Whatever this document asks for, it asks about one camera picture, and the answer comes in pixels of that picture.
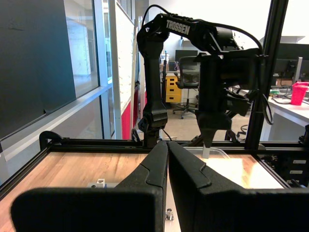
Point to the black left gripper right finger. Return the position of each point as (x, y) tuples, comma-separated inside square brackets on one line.
[(241, 210)]

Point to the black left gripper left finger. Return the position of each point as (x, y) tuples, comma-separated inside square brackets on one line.
[(96, 210)]

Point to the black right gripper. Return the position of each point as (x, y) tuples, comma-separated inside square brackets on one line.
[(212, 79)]

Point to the small metal bar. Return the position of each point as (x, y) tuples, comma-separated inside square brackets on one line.
[(206, 152)]

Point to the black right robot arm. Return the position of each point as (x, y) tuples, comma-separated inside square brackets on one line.
[(153, 84)]

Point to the small grey mounting block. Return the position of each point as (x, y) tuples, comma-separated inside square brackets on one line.
[(96, 184)]

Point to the clear plastic tub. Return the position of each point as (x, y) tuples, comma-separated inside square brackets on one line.
[(217, 152)]

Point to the yellow drawer cabinet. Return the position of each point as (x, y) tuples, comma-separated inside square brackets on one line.
[(171, 94)]

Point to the black office chair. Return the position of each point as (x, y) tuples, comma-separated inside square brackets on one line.
[(189, 77)]

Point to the small board screw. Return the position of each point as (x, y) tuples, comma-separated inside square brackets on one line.
[(169, 214)]

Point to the black computer monitor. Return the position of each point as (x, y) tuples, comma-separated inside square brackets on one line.
[(186, 54), (285, 65)]

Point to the white desk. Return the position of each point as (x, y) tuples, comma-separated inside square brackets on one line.
[(285, 108)]

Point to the red partition panel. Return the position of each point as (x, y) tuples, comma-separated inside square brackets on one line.
[(126, 120)]

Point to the red container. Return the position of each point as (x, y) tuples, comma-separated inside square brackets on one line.
[(299, 94)]

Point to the white partition panel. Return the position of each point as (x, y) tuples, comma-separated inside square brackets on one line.
[(124, 48)]

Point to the black aluminium frame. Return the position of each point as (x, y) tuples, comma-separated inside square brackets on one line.
[(96, 142)]

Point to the grey aluminium window frame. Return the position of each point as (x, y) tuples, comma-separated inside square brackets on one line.
[(60, 118)]

